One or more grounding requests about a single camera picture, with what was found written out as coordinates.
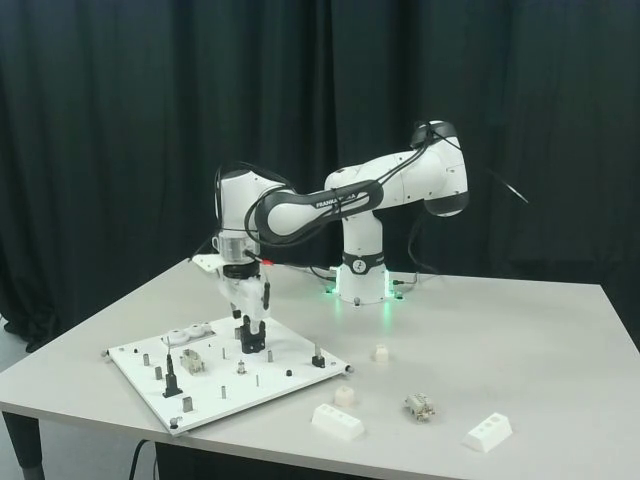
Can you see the white large gear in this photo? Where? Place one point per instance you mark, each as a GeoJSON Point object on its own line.
{"type": "Point", "coordinates": [178, 335]}

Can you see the metal BNC plug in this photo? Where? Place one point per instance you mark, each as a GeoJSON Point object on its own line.
{"type": "Point", "coordinates": [241, 368]}

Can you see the small black plug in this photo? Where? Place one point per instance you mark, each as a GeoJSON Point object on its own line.
{"type": "Point", "coordinates": [317, 359]}

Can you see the thin black rod red tag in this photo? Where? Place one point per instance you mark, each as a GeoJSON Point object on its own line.
{"type": "Point", "coordinates": [266, 295]}

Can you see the black table leg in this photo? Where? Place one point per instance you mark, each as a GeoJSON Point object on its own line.
{"type": "Point", "coordinates": [22, 445]}

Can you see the black curtain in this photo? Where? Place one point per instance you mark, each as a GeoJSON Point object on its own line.
{"type": "Point", "coordinates": [125, 125]}

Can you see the black D-SUB plug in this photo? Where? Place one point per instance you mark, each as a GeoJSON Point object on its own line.
{"type": "Point", "coordinates": [251, 342]}

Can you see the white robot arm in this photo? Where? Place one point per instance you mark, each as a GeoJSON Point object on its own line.
{"type": "Point", "coordinates": [360, 190]}

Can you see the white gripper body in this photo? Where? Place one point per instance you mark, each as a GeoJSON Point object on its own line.
{"type": "Point", "coordinates": [245, 295]}

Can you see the white task board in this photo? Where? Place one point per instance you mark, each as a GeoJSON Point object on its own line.
{"type": "Point", "coordinates": [280, 385]}

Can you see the beige multi-pin plug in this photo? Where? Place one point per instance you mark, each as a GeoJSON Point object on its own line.
{"type": "Point", "coordinates": [419, 407]}

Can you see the flat white mount plate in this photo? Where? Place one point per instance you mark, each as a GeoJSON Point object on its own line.
{"type": "Point", "coordinates": [207, 262]}

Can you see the small white round holder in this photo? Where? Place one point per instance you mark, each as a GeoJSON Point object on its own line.
{"type": "Point", "coordinates": [380, 353]}
{"type": "Point", "coordinates": [344, 396]}

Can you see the white holder with holes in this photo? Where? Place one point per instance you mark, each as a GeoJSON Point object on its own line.
{"type": "Point", "coordinates": [340, 422]}
{"type": "Point", "coordinates": [489, 432]}

